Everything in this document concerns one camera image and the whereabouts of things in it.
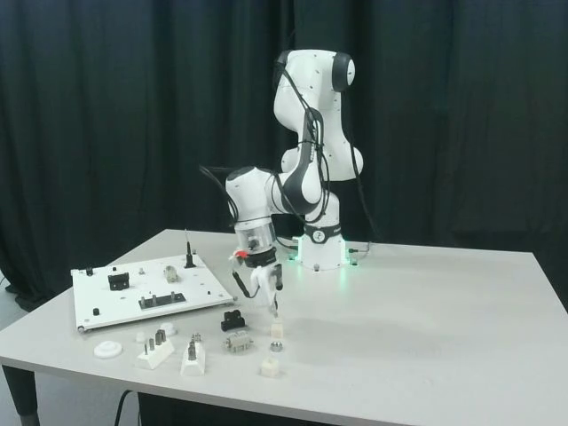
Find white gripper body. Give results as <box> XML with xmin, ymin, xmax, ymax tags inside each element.
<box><xmin>249</xmin><ymin>265</ymin><xmax>274</xmax><ymax>308</ymax></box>

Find thin black rod, red tag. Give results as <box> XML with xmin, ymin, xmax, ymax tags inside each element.
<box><xmin>228</xmin><ymin>248</ymin><xmax>261</xmax><ymax>299</ymax></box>

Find black D-SUB plug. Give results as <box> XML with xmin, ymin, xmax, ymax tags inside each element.
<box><xmin>219</xmin><ymin>310</ymin><xmax>244</xmax><ymax>333</ymax></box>

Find white low plug holder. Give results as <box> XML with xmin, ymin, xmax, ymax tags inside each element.
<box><xmin>259</xmin><ymin>357</ymin><xmax>285</xmax><ymax>379</ymax></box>

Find white round peg holder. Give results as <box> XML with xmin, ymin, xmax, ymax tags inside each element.
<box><xmin>180</xmin><ymin>343</ymin><xmax>208</xmax><ymax>377</ymax></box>

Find white square peg holder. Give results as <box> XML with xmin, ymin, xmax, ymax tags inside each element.
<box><xmin>134</xmin><ymin>341</ymin><xmax>175</xmax><ymax>369</ymax></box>

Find black box below table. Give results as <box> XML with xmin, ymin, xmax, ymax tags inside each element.
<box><xmin>138</xmin><ymin>392</ymin><xmax>285</xmax><ymax>426</ymax></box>

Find white task board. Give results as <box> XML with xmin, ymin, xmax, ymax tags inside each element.
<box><xmin>69</xmin><ymin>253</ymin><xmax>237</xmax><ymax>333</ymax></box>

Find white large gear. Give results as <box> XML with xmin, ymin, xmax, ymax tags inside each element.
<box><xmin>93</xmin><ymin>340</ymin><xmax>123</xmax><ymax>359</ymax></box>

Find black curtain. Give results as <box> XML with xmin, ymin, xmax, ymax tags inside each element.
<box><xmin>0</xmin><ymin>0</ymin><xmax>568</xmax><ymax>356</ymax></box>

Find black table leg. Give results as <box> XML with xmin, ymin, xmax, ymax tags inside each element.
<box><xmin>2</xmin><ymin>366</ymin><xmax>36</xmax><ymax>426</ymax></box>

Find black cables at arm foot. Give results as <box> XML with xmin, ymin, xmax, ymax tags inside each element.
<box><xmin>272</xmin><ymin>233</ymin><xmax>304</xmax><ymax>261</ymax></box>

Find black upright plug with cable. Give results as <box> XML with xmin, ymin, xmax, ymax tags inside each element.
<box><xmin>183</xmin><ymin>228</ymin><xmax>196</xmax><ymax>271</ymax></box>

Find black cable from arm foot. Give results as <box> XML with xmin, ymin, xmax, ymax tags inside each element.
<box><xmin>349</xmin><ymin>145</ymin><xmax>382</xmax><ymax>244</ymax></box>

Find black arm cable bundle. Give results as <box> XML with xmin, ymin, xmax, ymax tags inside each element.
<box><xmin>198</xmin><ymin>55</ymin><xmax>332</xmax><ymax>232</ymax></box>

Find black cable below table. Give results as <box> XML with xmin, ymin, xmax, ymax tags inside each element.
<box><xmin>115</xmin><ymin>389</ymin><xmax>139</xmax><ymax>426</ymax></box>

